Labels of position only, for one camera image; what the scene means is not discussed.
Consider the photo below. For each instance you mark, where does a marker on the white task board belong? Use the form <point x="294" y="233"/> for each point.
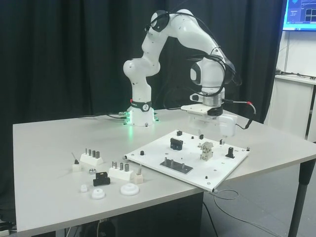
<point x="153" y="153"/>

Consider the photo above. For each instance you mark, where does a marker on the black D-SUB plug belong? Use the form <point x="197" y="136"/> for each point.
<point x="102" y="179"/>

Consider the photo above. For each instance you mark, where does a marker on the white medium gear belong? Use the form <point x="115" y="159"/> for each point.
<point x="98" y="194"/>

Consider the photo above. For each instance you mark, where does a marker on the small white plug holder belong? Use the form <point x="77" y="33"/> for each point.
<point x="76" y="168"/>

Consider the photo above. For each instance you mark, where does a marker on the black table leg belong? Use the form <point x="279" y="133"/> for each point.
<point x="301" y="192"/>

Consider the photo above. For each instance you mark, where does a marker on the white cabinet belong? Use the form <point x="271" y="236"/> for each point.
<point x="291" y="103"/>

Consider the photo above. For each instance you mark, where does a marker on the white small gear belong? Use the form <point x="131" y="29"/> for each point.
<point x="83" y="189"/>

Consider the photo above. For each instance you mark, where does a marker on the large metal round peg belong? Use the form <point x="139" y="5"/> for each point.
<point x="127" y="167"/>

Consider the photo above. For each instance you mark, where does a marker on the metal nut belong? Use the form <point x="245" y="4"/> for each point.
<point x="92" y="170"/>

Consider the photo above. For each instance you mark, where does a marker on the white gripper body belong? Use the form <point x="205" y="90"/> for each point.
<point x="228" y="124"/>

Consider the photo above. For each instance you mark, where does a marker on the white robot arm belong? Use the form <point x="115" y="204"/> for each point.
<point x="149" y="47"/>

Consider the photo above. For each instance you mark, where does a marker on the flat white mounting plate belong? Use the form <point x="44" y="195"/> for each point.
<point x="195" y="108"/>

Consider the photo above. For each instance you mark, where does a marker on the small metal round peg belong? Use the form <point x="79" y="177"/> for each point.
<point x="114" y="165"/>

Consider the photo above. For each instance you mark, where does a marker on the blue screen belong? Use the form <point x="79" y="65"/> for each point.
<point x="301" y="14"/>

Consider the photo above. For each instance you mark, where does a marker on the white peg holder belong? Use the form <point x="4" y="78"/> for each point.
<point x="91" y="161"/>
<point x="119" y="174"/>

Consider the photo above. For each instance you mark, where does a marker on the black curtain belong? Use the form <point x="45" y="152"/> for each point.
<point x="61" y="61"/>

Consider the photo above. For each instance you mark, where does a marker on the black under-table cabinet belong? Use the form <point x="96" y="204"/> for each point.
<point x="148" y="217"/>

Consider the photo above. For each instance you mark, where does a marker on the white large gear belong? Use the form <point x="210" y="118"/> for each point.
<point x="130" y="190"/>

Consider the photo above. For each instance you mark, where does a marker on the medium metal round peg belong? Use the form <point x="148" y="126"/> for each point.
<point x="121" y="166"/>

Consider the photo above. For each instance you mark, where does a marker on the cream plug holder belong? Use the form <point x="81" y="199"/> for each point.
<point x="138" y="179"/>

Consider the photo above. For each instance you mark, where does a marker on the small white wrist camera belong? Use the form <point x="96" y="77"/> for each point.
<point x="196" y="97"/>

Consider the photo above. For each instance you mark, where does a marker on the silver USB plug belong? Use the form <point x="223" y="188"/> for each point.
<point x="140" y="169"/>

